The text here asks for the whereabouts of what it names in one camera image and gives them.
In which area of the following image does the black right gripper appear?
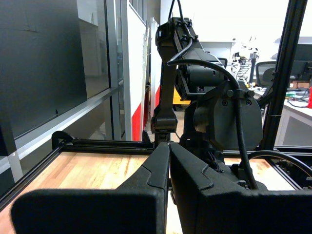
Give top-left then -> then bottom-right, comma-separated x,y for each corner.
203,149 -> 268,191

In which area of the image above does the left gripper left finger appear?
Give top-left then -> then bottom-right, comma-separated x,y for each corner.
11,142 -> 171,234

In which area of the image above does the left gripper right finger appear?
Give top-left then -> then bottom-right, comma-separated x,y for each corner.
170,143 -> 312,234

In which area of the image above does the white office desk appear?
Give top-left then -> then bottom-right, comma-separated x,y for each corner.
253,85 -> 312,147

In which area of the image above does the yellow cart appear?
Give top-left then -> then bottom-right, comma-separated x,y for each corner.
172,87 -> 192,105

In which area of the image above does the black office chair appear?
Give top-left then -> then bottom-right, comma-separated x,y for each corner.
255,60 -> 277,88

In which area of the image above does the black computer monitor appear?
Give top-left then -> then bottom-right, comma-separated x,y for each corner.
291,43 -> 312,76

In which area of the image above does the white and red partition panel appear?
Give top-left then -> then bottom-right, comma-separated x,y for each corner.
126,0 -> 163,142

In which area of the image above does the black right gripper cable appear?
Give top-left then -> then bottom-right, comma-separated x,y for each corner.
167,21 -> 259,191

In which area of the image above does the grey aluminium window frame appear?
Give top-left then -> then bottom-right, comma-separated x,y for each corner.
0,0 -> 127,186

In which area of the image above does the black metal frame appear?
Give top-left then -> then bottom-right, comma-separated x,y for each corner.
0,0 -> 312,208

